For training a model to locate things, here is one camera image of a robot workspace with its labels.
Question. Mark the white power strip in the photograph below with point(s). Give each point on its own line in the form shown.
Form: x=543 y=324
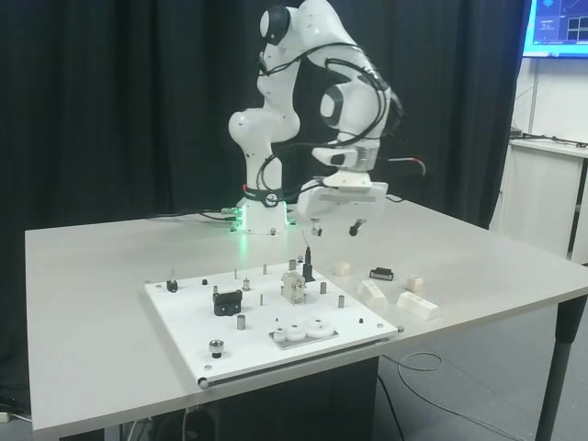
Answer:
x=4 y=417

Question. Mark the metal waterproof plug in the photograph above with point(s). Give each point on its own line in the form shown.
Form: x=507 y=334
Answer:
x=215 y=348

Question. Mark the white long holder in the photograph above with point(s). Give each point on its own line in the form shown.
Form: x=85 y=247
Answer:
x=418 y=305
x=373 y=294

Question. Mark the white task board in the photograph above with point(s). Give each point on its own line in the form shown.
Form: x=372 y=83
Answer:
x=193 y=321

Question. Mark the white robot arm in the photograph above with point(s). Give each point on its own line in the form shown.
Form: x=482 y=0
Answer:
x=271 y=128

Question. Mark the blue screen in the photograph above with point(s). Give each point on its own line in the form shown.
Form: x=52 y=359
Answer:
x=558 y=27

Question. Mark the black flat plug grey face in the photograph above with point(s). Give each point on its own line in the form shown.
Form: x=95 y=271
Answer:
x=381 y=274

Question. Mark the black USB plug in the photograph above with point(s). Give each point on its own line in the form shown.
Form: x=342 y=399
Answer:
x=308 y=264

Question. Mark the white large gear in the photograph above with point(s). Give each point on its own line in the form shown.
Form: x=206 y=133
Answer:
x=318 y=328

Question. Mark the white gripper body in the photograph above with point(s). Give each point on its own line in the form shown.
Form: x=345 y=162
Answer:
x=340 y=202

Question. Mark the metal bolt black base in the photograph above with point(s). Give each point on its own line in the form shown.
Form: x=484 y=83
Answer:
x=172 y=285

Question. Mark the metal square peg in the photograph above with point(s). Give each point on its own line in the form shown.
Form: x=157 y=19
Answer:
x=292 y=265

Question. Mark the white small holder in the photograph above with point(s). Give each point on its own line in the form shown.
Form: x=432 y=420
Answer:
x=341 y=267
x=415 y=283

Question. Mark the white cabinet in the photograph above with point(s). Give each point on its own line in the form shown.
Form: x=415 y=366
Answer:
x=542 y=197

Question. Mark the white medium gear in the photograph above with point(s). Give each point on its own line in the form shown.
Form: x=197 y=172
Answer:
x=293 y=333

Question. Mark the black D-SUB plug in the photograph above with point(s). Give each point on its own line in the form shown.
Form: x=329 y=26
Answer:
x=227 y=304

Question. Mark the metal BNC plug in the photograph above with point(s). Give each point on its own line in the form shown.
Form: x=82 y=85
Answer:
x=246 y=284

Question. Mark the black curtain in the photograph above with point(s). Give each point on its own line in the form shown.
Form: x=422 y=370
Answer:
x=92 y=92

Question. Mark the grey table leg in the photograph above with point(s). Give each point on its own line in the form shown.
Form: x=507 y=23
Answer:
x=561 y=363

